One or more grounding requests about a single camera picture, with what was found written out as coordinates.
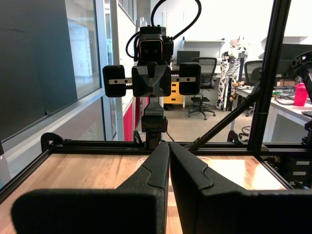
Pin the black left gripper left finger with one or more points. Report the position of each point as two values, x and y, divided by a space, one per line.
97 212

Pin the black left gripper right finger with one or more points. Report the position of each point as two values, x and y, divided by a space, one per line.
231 212

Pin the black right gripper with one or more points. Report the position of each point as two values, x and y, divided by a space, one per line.
113 73

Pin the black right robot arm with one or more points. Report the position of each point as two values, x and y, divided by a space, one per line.
154 122

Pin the yellow drawer cabinet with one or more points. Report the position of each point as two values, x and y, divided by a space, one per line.
176 97

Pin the small black monitor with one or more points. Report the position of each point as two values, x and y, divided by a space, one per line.
187 57

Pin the red panel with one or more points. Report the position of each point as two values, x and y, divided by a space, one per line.
128 122

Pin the black office chair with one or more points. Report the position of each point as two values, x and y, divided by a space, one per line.
207 83
252 73

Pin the white workbench with shelf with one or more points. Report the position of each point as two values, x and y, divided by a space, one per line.
204 45

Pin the black electronics box with labels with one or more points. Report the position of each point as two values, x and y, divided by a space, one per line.
287 170

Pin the white lattice robot figure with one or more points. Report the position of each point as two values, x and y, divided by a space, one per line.
223 83

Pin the white desk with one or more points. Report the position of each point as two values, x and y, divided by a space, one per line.
285 107

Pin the black keyboard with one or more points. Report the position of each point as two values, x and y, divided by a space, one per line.
307 113

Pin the pink bottle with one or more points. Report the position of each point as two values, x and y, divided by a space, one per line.
301 96

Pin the brown cardboard box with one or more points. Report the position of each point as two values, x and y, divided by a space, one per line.
287 83

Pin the large black monitor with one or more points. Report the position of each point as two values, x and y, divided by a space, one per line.
285 53

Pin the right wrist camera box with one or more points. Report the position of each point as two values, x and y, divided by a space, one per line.
151 48

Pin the grey window frame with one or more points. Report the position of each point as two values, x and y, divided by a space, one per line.
104 73

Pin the black frame corner bracket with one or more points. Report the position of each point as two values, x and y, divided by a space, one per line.
235 136
50 139

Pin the black aluminium frame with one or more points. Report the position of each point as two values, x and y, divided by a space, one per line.
268 73

